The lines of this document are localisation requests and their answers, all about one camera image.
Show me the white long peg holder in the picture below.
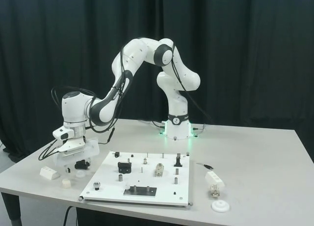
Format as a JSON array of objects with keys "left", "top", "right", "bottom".
[
  {"left": 205, "top": 171, "right": 225, "bottom": 188},
  {"left": 39, "top": 166, "right": 60, "bottom": 181}
]

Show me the black table leg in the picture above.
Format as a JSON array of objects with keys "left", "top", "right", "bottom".
[{"left": 0, "top": 188, "right": 21, "bottom": 226}]

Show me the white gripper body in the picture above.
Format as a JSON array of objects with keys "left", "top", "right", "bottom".
[{"left": 52, "top": 137, "right": 100, "bottom": 168}]

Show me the black upright plug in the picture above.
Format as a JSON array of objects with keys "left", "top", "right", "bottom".
[{"left": 173, "top": 153, "right": 183, "bottom": 168}]

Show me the thin black rod on wire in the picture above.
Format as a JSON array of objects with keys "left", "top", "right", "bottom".
[{"left": 106, "top": 127, "right": 116, "bottom": 145}]

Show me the white large gear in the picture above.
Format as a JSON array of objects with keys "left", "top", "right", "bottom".
[{"left": 211, "top": 199, "right": 231, "bottom": 215}]

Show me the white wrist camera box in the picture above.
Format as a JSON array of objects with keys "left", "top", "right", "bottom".
[{"left": 52, "top": 127, "right": 74, "bottom": 141}]

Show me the flat white mounting plate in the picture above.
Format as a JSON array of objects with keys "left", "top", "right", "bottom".
[{"left": 58, "top": 136, "right": 87, "bottom": 153}]

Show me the black D-SUB plug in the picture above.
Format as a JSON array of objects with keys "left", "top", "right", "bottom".
[{"left": 74, "top": 159, "right": 87, "bottom": 170}]

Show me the black curtain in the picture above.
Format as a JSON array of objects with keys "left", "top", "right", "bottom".
[{"left": 0, "top": 0, "right": 314, "bottom": 153}]

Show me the black cable under table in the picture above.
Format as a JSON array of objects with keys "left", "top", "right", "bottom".
[{"left": 63, "top": 205, "right": 75, "bottom": 226}]

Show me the beige rectangular plug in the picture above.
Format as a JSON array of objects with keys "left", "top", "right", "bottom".
[
  {"left": 207, "top": 183, "right": 221, "bottom": 200},
  {"left": 153, "top": 163, "right": 165, "bottom": 178}
]

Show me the white task board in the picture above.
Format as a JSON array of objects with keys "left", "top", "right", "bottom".
[{"left": 78, "top": 151, "right": 193, "bottom": 205}]

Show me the grey cable at arm foot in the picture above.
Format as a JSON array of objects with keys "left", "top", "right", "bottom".
[{"left": 192, "top": 123, "right": 206, "bottom": 138}]

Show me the black plug with metal tip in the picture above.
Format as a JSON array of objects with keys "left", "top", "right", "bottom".
[{"left": 196, "top": 162, "right": 214, "bottom": 170}]

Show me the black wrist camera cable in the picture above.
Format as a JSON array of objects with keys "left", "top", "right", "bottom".
[{"left": 37, "top": 139, "right": 65, "bottom": 162}]

